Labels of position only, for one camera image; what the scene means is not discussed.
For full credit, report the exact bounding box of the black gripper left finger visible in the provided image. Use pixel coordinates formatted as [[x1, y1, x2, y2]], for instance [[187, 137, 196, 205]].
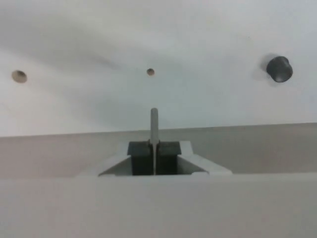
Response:
[[98, 140, 155, 177]]

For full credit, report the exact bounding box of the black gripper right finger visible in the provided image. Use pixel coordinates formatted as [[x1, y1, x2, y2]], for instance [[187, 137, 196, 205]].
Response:
[[155, 140, 234, 177]]

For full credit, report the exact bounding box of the metal round peg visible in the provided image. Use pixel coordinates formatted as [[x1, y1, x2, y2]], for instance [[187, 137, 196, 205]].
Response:
[[150, 107, 159, 175]]

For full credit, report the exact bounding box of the white task board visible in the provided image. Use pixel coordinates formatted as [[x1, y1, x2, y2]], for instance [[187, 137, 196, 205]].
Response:
[[0, 0, 317, 138]]

